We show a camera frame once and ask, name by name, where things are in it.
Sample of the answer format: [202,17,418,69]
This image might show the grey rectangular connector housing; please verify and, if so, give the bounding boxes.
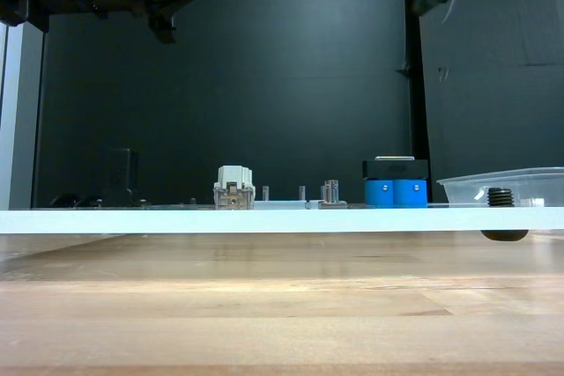
[212,165,256,211]

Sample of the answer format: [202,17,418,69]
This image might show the small black socket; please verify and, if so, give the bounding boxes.
[101,148,141,209]

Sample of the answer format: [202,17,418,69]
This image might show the clear plastic tub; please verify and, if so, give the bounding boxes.
[435,166,564,209]

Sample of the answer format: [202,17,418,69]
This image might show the white task board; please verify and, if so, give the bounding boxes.
[0,206,564,235]

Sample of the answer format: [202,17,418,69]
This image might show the black round screw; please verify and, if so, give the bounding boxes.
[486,187,516,208]

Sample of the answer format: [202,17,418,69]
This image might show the black foot under board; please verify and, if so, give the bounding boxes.
[479,229,530,243]

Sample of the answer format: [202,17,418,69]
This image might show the blue D-sub connector mount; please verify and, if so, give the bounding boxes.
[361,156,430,209]

